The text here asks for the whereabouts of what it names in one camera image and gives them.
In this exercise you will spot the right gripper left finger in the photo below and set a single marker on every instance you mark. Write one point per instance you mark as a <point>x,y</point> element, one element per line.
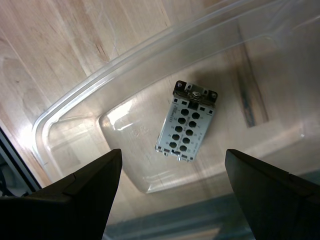
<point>62,215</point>

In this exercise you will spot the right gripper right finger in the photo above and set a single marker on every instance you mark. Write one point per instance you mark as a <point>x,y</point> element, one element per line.
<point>280,212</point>

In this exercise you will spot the grey HAN10-E connector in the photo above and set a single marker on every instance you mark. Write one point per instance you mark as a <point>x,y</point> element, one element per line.
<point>185,125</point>

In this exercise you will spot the clear plastic tub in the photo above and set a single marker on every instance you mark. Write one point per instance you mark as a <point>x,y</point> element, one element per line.
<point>130,140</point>

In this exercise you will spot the black aluminium frame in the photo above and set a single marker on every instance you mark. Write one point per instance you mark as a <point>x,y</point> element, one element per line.
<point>17,161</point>

